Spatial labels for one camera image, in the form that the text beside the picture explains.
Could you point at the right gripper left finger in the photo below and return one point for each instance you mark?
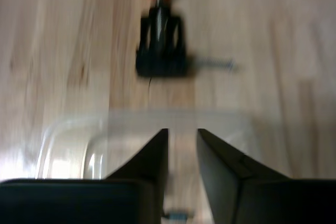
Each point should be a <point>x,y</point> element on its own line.
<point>118,197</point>

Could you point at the black vise with orange knob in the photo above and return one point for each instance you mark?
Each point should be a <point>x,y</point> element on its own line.
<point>160,64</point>

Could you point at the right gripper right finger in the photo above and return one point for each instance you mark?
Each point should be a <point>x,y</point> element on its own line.
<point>249,197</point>

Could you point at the clear plastic container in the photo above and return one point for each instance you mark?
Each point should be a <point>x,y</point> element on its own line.
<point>131,119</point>

